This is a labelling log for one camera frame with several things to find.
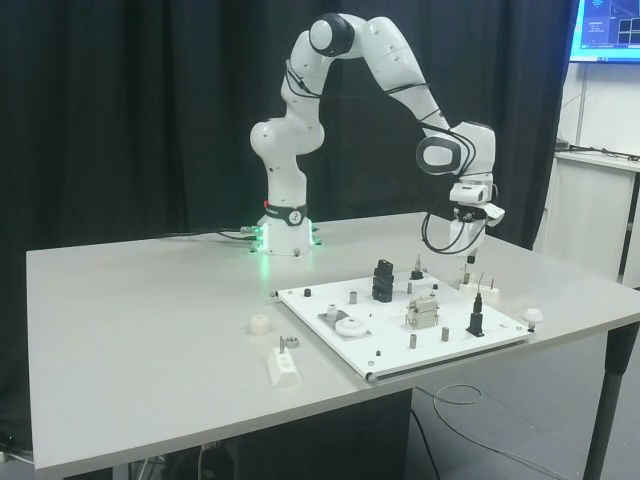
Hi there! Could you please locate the white large gear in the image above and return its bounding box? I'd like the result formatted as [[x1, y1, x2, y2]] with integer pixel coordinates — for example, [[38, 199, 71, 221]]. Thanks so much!
[[335, 317, 372, 340]]

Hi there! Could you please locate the black curtain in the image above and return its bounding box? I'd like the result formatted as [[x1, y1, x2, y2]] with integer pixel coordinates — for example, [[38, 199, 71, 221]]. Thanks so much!
[[0, 0, 576, 454]]

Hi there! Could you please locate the white sloped peg holder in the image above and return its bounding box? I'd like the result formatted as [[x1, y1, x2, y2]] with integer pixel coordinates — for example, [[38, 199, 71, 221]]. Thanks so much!
[[265, 345, 304, 387]]

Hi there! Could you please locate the white cabinet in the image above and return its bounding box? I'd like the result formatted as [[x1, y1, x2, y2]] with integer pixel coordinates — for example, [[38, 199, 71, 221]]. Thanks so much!
[[531, 148, 640, 290]]

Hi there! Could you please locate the white task board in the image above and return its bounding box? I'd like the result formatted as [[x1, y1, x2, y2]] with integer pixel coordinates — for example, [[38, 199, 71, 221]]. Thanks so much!
[[273, 272, 539, 385]]

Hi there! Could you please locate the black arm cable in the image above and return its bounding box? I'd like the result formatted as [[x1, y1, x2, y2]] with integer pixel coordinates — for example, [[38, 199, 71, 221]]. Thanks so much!
[[284, 59, 500, 257]]

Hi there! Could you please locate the white long peg holder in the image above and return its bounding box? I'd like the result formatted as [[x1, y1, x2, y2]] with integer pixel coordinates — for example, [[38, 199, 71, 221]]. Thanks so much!
[[459, 279, 502, 306]]

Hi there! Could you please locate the black base cable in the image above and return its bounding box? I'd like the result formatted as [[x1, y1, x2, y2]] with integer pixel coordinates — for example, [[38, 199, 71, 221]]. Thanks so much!
[[162, 226, 262, 243]]

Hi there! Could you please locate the black plug with short cable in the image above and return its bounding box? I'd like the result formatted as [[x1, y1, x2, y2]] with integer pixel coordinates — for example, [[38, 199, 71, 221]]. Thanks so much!
[[464, 272, 488, 338]]

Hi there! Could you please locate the blue screen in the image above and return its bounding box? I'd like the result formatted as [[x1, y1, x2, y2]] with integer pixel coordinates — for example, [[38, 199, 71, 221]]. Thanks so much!
[[568, 0, 640, 64]]

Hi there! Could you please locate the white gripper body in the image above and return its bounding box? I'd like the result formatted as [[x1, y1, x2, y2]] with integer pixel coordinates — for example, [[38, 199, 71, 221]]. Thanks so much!
[[447, 218, 487, 259]]

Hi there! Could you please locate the black table leg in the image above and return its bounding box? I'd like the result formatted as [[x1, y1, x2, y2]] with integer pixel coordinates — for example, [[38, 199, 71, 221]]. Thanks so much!
[[583, 319, 637, 480]]

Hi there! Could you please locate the grey floor cable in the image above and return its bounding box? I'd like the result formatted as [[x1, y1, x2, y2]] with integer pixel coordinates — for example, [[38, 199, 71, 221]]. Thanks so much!
[[416, 383, 592, 452]]

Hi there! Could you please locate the black D-SUB plug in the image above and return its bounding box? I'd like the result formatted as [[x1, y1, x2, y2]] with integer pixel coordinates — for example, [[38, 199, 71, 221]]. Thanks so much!
[[370, 259, 397, 304]]

